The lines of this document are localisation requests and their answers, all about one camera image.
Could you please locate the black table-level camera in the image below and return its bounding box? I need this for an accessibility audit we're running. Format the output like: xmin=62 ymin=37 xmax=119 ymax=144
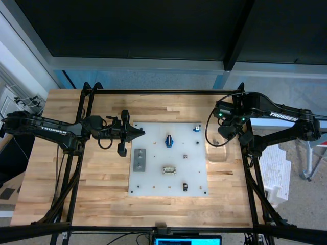
xmin=155 ymin=221 xmax=171 ymax=234

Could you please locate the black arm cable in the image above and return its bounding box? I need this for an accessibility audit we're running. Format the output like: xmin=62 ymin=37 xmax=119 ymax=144
xmin=98 ymin=136 xmax=113 ymax=150
xmin=206 ymin=92 xmax=256 ymax=148

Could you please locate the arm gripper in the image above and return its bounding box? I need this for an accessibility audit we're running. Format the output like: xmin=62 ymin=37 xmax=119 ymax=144
xmin=111 ymin=109 xmax=146 ymax=157
xmin=218 ymin=124 xmax=254 ymax=148

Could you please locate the white foam rack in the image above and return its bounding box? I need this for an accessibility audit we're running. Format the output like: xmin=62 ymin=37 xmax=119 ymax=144
xmin=258 ymin=146 xmax=292 ymax=209

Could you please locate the brown cardboard box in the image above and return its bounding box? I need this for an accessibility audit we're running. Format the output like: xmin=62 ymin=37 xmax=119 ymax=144
xmin=0 ymin=170 xmax=26 ymax=205

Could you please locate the grey metal plate with pegs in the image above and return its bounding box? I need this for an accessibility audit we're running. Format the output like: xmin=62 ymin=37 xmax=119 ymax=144
xmin=132 ymin=148 xmax=147 ymax=173

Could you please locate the black metal frame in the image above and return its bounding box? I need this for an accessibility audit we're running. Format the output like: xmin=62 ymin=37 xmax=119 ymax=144
xmin=0 ymin=81 xmax=327 ymax=245

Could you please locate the white task board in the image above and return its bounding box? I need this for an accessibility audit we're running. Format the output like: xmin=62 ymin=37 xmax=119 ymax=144
xmin=127 ymin=121 xmax=209 ymax=197

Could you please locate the laptop screen with blue edge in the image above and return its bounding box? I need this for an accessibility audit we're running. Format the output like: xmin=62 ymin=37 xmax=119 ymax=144
xmin=152 ymin=234 xmax=222 ymax=245

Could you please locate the grey metal stand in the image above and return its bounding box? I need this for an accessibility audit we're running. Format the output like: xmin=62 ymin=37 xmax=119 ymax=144
xmin=298 ymin=139 xmax=327 ymax=182

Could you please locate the clear plastic tub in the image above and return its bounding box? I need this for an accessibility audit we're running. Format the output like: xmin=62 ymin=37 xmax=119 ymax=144
xmin=205 ymin=125 xmax=232 ymax=164

